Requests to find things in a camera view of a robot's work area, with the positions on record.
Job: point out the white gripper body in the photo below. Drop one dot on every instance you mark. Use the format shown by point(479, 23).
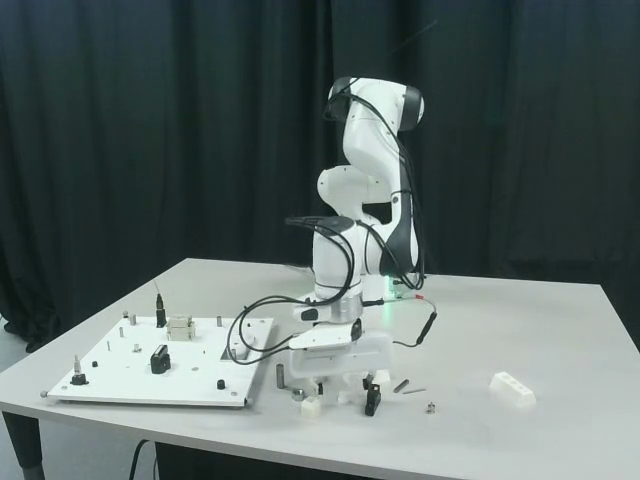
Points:
point(350, 359)

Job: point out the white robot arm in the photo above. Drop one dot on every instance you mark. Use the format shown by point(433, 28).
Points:
point(367, 130)

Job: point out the small white cube holder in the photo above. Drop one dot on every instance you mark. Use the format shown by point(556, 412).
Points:
point(311, 406)

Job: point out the metal nut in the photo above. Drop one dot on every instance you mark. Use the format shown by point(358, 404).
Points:
point(298, 394)

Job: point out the dark metal square peg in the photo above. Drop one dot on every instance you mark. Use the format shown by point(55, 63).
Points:
point(400, 386)

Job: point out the large metal round peg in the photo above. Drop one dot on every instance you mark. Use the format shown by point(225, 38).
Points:
point(280, 376)

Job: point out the thin metal round peg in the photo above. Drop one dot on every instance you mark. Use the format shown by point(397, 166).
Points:
point(415, 390)

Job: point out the black block plug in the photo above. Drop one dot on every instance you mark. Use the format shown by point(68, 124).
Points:
point(160, 361)

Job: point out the white task board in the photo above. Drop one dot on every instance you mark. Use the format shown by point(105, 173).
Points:
point(150, 385)

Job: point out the black Ethernet plug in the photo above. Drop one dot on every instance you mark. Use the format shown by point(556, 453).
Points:
point(160, 315)

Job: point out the metal round plug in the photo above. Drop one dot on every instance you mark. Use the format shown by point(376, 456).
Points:
point(77, 365)

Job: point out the grey table leg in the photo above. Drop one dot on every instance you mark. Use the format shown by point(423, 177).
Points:
point(22, 445)

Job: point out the black curtain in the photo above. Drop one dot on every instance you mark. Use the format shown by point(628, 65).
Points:
point(100, 100)

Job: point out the white wrist camera plate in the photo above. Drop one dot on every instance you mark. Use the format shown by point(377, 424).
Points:
point(320, 340)

